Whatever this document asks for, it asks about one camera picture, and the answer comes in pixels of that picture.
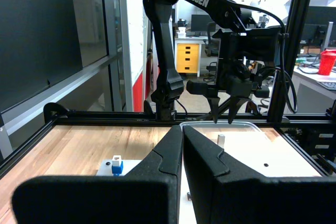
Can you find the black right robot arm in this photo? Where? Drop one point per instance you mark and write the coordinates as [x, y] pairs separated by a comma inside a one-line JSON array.
[[165, 51]]

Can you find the small metal bar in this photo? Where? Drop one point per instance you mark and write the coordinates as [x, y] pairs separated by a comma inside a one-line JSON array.
[[221, 140]]

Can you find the grey keyboard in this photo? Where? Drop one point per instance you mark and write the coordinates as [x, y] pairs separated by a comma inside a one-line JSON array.
[[329, 85]]

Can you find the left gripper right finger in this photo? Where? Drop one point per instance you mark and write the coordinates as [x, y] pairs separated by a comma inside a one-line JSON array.
[[249, 200]]

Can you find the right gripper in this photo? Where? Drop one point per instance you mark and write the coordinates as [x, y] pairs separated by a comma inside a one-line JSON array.
[[236, 85]]

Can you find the black aluminium frame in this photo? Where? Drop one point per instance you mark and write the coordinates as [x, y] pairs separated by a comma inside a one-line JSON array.
[[296, 24]]

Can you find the white box stack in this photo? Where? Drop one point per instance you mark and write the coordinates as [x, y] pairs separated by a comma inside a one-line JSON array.
[[181, 33]]

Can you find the small blue white connector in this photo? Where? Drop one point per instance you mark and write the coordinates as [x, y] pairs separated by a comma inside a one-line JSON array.
[[117, 169]]

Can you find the small silver connector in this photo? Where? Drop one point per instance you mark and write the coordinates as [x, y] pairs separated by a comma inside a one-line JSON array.
[[188, 196]]

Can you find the clear plastic tub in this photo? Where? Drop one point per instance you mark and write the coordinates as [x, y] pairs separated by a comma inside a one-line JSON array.
[[249, 140]]

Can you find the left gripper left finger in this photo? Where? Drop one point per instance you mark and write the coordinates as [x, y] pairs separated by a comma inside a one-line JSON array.
[[105, 200]]

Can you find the black office chair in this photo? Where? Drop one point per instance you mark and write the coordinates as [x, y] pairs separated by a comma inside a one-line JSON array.
[[211, 35]]

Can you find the yellow drawer cabinet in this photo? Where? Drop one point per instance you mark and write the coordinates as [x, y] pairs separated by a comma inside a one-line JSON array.
[[187, 58]]

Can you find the white task board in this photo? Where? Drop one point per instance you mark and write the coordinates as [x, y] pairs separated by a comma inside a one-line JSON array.
[[288, 169]]

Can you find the large black computer monitor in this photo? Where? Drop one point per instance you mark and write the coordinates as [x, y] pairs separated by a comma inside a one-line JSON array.
[[323, 16]]

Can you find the red bin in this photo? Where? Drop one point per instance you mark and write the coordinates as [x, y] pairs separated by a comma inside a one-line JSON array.
[[328, 62]]

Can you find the small black computer monitor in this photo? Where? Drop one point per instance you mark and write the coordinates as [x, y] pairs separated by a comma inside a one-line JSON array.
[[200, 23]]

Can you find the grey desk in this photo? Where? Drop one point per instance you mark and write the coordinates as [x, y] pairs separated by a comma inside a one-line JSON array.
[[309, 90]]

